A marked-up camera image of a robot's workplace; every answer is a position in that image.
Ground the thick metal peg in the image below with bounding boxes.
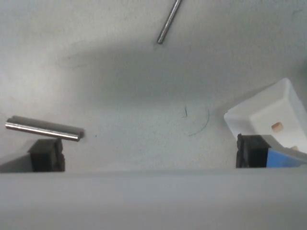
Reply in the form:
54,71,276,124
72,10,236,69
5,115,85,143

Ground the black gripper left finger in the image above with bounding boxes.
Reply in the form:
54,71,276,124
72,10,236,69
0,138,66,173

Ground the thin metal round peg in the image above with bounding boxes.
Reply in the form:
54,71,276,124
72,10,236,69
156,0,183,45

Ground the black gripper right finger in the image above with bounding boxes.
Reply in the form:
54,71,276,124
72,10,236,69
236,133,307,169

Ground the white peg holder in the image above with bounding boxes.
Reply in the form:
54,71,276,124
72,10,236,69
223,77,307,154

